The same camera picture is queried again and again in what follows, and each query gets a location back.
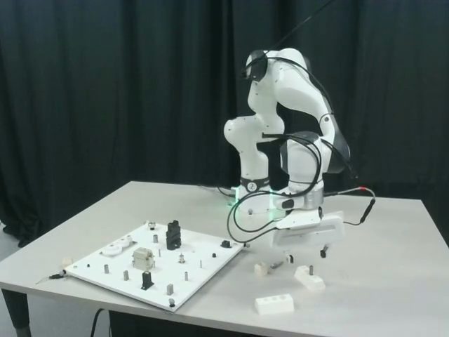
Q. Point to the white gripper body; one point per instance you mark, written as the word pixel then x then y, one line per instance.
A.
pixel 308 233

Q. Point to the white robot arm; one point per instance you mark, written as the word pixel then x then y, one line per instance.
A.
pixel 252 140

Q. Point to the white sloped peg holder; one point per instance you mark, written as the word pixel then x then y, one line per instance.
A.
pixel 312 281

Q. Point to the metal bolt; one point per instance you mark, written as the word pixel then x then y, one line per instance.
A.
pixel 276 264

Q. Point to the small white cube holder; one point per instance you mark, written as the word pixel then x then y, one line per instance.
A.
pixel 261 270

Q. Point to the white holder with three holes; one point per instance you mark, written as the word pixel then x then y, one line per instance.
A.
pixel 273 304

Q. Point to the white task board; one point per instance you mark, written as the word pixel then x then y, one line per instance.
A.
pixel 196 281

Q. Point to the metal BNC plug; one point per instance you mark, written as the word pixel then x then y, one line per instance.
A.
pixel 181 258

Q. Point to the black D-SUB plug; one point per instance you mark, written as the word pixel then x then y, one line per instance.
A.
pixel 173 236

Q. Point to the white small gear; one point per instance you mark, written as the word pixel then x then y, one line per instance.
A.
pixel 129 239

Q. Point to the white medium gear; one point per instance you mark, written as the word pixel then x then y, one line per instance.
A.
pixel 122 243

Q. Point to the white large gear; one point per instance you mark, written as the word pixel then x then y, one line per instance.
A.
pixel 112 250

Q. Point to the small white block holder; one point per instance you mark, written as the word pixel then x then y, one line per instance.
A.
pixel 67 261

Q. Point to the dark table leg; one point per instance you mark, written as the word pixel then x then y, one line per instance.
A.
pixel 15 312

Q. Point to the black curtain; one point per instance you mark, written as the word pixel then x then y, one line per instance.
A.
pixel 70 70

